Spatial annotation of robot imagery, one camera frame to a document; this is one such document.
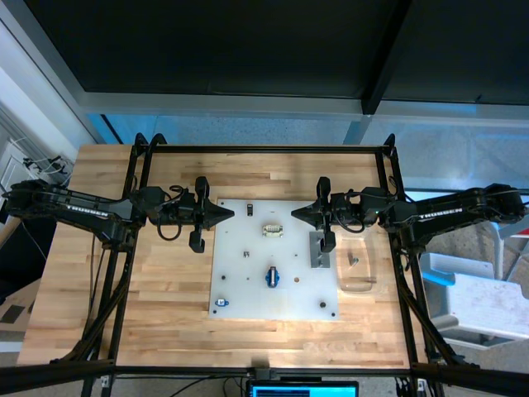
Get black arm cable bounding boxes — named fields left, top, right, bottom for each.
left=156, top=222, right=183, bottom=242

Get grey metal wall rail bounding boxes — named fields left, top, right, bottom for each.
left=80, top=91, right=529, bottom=122

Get laptop screen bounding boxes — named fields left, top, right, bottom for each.
left=246, top=380, right=360, bottom=397

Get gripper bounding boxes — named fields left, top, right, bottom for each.
left=178, top=176, right=236, bottom=254
left=290, top=175, right=352, bottom=254

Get grey metal wall post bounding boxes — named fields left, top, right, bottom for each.
left=0, top=0, right=100, bottom=144

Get clear plastic tub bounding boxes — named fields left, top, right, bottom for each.
left=335, top=229, right=379, bottom=295

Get tangled cables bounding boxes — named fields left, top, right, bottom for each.
left=20, top=155, right=75, bottom=177

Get white speckled stool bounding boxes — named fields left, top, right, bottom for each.
left=429, top=270, right=529, bottom=352

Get white taskboard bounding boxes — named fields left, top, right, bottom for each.
left=207, top=198, right=341, bottom=322

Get cardboard box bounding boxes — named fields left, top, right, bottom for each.
left=0, top=277, right=42, bottom=332

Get white metal stand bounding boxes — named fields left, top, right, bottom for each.
left=489, top=214, right=529, bottom=282

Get grey metal block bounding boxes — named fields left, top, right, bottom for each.
left=308, top=230, right=331, bottom=269

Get black wall post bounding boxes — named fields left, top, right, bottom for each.
left=362, top=0, right=414, bottom=116

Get black metal frame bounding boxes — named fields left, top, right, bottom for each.
left=0, top=131, right=529, bottom=397

